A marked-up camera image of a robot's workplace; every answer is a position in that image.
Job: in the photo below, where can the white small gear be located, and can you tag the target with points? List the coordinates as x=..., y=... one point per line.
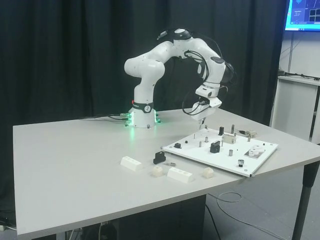
x=250, y=154

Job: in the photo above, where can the white holder with square holes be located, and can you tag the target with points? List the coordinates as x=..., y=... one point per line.
x=130, y=163

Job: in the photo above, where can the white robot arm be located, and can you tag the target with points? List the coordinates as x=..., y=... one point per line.
x=142, y=67

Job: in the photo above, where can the small cream plug holder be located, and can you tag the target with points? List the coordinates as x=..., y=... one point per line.
x=208, y=173
x=156, y=172

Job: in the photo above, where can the white medium gear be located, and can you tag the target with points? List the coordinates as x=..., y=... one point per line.
x=255, y=151

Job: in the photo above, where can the small white camera box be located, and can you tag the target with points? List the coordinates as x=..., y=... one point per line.
x=206, y=92

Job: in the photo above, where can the black D-SUB plug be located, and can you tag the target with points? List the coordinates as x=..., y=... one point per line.
x=159, y=158

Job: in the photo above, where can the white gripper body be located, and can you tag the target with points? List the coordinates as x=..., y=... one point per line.
x=202, y=111

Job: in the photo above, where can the white large gear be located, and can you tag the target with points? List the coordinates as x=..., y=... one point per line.
x=260, y=148

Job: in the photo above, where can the dark table leg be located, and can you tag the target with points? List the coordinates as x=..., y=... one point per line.
x=303, y=200

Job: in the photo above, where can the white task board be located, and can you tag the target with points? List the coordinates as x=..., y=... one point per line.
x=200, y=153

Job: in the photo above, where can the white holder with round holes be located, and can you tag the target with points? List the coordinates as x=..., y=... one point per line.
x=181, y=176

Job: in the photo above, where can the black curtain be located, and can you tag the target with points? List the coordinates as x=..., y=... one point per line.
x=62, y=62

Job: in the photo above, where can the blue screen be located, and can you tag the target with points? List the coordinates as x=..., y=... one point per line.
x=303, y=15

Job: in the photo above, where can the tall metal square peg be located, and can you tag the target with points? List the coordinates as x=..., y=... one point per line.
x=232, y=129

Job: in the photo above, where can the white cabinet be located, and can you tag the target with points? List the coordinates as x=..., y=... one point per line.
x=295, y=107

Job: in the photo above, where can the thick metal round peg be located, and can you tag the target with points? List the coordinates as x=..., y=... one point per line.
x=230, y=152

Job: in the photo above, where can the grey multi-pin plug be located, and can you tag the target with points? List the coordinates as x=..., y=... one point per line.
x=251, y=134

